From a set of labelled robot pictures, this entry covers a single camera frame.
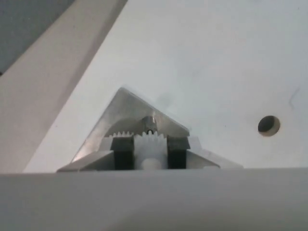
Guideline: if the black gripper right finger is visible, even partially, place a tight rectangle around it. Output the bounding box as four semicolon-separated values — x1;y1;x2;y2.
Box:
167;135;244;169

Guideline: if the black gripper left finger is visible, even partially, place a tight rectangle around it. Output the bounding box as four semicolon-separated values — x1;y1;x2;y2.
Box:
56;135;135;172

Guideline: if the white small gear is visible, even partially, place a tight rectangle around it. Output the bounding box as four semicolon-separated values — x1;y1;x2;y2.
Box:
133;134;168;170

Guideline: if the white medium gear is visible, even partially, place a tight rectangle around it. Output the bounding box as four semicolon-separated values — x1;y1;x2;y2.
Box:
105;117;145;139

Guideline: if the white task board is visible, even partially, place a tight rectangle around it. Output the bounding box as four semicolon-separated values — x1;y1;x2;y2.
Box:
23;0;308;174

